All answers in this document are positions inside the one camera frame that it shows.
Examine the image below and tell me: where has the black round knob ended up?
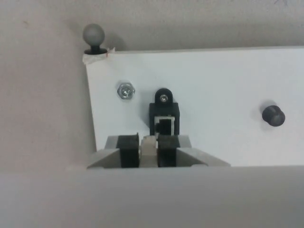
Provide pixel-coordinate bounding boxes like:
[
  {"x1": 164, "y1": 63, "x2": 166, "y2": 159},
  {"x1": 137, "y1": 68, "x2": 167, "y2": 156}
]
[{"x1": 261, "y1": 105, "x2": 285, "y2": 127}]

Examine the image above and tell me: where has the white task board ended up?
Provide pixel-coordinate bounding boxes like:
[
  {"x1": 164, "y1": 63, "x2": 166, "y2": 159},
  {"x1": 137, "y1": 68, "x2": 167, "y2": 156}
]
[{"x1": 82, "y1": 46, "x2": 304, "y2": 168}]

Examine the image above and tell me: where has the metal hex nut bolt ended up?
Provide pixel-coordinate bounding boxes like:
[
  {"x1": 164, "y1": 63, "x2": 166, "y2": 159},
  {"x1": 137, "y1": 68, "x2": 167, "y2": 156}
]
[{"x1": 116, "y1": 81, "x2": 136, "y2": 100}]

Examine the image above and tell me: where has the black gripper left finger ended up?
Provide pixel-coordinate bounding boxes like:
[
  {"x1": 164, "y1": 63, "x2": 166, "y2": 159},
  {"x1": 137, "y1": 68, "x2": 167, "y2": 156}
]
[{"x1": 86, "y1": 134, "x2": 141, "y2": 170}]

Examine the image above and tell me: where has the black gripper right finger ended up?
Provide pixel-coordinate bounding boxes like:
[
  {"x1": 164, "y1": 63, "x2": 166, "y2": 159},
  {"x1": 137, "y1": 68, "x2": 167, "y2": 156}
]
[{"x1": 157, "y1": 134, "x2": 230, "y2": 168}]

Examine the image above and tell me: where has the grey ball marker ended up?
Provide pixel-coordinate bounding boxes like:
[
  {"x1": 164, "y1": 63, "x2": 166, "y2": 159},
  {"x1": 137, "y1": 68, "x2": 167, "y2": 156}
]
[{"x1": 82, "y1": 23, "x2": 105, "y2": 55}]

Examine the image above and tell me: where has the pale Ethernet plug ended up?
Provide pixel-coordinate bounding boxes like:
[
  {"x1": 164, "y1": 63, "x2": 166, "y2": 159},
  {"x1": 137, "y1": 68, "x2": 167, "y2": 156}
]
[{"x1": 139, "y1": 135, "x2": 159, "y2": 168}]

